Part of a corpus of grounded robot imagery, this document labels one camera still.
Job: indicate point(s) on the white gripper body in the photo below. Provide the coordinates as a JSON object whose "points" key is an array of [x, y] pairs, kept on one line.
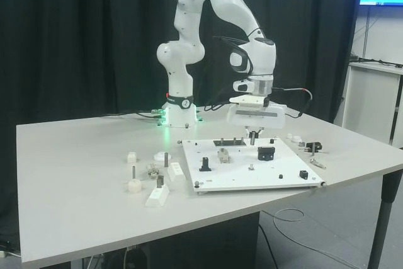
{"points": [[267, 121]]}

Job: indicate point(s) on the metal round peg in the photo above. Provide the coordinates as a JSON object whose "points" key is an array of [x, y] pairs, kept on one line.
{"points": [[164, 160], [312, 150], [252, 141], [133, 173]]}

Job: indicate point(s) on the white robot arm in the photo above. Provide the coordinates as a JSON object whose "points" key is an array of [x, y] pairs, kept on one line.
{"points": [[192, 61]]}

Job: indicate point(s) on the metal square peg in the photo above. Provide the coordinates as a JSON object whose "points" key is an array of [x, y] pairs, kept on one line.
{"points": [[160, 182]]}

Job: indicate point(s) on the white round holder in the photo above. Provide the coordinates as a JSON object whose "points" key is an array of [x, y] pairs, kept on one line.
{"points": [[133, 187]]}

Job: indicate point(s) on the white small gear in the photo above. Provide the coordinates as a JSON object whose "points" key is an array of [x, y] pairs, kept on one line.
{"points": [[289, 136]]}

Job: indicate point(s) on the white medium gear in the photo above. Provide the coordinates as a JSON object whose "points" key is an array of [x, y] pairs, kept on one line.
{"points": [[296, 139]]}

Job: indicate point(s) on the white task board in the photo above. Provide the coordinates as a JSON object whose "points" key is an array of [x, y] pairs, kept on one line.
{"points": [[239, 174]]}

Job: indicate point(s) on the black plug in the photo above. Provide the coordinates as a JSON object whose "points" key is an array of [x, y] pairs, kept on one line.
{"points": [[315, 146]]}

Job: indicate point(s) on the white rectangular holder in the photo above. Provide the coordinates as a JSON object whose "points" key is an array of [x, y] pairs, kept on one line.
{"points": [[156, 199], [175, 172]]}

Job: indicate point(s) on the white large gear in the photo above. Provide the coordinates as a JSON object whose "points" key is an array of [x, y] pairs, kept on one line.
{"points": [[159, 156]]}

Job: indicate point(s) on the white cabinet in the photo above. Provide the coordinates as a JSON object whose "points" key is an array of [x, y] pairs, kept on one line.
{"points": [[371, 102]]}

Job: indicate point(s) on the small white block holder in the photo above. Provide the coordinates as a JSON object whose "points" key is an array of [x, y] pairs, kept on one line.
{"points": [[132, 157]]}

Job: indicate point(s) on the black box under table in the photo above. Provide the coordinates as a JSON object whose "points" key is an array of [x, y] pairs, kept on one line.
{"points": [[189, 243]]}

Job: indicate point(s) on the black table leg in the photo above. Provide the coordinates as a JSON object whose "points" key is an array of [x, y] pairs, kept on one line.
{"points": [[379, 218]]}

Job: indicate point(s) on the black curtains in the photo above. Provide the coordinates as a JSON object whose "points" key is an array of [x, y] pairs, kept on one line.
{"points": [[78, 29]]}

